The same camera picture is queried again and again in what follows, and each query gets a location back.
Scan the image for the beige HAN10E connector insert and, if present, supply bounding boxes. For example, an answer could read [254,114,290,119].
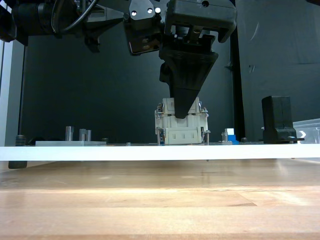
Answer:
[155,96,210,118]

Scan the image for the beige HAN10E base socket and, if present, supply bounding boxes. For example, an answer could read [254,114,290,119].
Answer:
[154,113,212,145]

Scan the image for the white taskboard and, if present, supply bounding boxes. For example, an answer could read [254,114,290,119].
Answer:
[0,144,320,162]

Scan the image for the black connector block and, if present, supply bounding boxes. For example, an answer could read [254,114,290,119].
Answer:
[261,94,306,144]

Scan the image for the grey metal plate with posts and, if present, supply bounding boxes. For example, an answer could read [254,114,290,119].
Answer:
[35,125,108,147]

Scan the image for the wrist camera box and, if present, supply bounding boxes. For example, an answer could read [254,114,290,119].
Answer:
[123,0,165,56]

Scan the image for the clear plastic tub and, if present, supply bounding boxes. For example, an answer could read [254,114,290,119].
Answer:
[292,119,320,145]

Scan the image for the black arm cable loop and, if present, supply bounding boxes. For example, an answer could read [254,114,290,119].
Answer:
[50,0,100,35]

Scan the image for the black knurled board standoff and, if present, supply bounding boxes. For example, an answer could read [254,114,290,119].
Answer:
[15,134,27,147]

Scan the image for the black wall post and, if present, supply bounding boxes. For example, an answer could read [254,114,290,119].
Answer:
[226,23,247,142]

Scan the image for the small blue white connector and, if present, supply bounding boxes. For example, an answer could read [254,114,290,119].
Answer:
[224,127,238,144]

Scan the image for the black board foot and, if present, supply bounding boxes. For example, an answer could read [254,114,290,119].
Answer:
[8,160,28,169]

